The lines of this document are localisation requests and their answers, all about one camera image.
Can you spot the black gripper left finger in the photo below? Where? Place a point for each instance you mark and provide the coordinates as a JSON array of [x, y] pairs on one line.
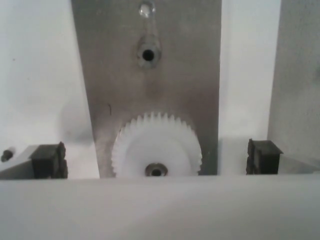
[[48, 162]]

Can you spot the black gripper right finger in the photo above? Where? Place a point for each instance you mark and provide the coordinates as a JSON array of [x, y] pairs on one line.
[[263, 160]]

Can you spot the white task board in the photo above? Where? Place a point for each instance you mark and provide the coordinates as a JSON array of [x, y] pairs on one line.
[[155, 87]]

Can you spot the white medium gear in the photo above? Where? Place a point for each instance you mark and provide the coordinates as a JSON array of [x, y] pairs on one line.
[[156, 145]]

